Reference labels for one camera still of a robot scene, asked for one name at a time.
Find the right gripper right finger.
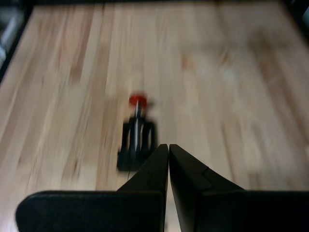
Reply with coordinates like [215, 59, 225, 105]
[169, 144, 309, 232]

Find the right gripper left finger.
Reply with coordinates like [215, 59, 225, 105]
[15, 144, 169, 232]

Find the black vise with red knob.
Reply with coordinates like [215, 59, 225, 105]
[116, 90, 159, 173]

